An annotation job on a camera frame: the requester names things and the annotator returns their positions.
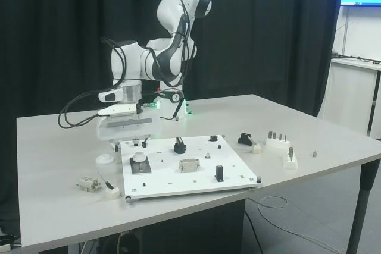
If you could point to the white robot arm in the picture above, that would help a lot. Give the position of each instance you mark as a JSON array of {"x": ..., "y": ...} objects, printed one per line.
[{"x": 169, "y": 10}]

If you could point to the black curtains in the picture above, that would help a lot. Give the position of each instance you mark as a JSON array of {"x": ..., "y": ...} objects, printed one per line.
[{"x": 59, "y": 28}]

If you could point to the black D-SUB plug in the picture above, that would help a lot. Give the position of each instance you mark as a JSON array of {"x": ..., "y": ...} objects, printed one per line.
[{"x": 244, "y": 140}]

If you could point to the beige waterproof plug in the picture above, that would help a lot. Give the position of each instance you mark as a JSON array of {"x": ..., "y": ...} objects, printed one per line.
[{"x": 85, "y": 183}]

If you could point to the clear Ethernet plug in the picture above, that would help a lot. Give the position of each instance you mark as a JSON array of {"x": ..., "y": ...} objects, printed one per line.
[{"x": 253, "y": 142}]

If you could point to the white round peg holder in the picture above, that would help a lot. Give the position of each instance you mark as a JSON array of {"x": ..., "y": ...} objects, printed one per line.
[{"x": 290, "y": 163}]

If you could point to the dark table leg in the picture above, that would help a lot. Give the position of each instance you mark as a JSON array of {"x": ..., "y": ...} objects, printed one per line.
[{"x": 364, "y": 182}]

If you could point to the large metal round peg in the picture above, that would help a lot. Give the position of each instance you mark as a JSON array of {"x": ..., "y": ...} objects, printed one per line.
[{"x": 291, "y": 150}]

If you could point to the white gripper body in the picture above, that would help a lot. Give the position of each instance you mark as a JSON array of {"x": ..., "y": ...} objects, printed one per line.
[{"x": 128, "y": 131}]

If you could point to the flat white mounting plate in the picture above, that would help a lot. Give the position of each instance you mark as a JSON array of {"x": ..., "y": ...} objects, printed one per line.
[{"x": 116, "y": 110}]

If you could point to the white task board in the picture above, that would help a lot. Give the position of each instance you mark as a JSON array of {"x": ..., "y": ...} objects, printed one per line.
[{"x": 184, "y": 179}]

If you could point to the white medium gear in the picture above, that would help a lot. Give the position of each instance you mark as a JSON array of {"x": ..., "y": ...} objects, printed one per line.
[{"x": 139, "y": 156}]

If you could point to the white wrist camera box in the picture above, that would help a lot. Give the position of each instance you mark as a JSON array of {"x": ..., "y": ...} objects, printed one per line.
[{"x": 108, "y": 96}]

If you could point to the white cabinet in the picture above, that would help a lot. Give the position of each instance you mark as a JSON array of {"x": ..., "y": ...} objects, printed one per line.
[{"x": 351, "y": 93}]

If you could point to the white large gear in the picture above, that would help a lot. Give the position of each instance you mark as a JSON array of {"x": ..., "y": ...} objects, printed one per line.
[{"x": 104, "y": 159}]

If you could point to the white square peg holder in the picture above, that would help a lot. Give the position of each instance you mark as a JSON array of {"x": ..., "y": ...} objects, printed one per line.
[{"x": 276, "y": 144}]

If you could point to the large metal square peg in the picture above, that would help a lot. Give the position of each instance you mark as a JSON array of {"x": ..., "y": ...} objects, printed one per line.
[{"x": 270, "y": 135}]

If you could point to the black USB plug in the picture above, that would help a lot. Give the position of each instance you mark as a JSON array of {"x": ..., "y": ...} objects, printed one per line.
[{"x": 110, "y": 185}]

